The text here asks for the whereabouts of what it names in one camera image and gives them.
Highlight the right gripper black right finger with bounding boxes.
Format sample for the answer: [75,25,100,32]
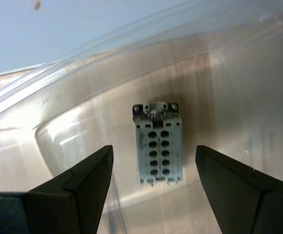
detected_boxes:
[196,145,283,234]

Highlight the beige HAN10-E connector insert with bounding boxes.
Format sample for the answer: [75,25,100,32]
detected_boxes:
[132,102,183,188]

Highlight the clear plastic tub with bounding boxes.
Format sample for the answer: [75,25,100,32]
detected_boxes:
[0,0,283,234]

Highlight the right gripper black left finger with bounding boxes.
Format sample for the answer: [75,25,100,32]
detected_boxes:
[0,145,114,234]

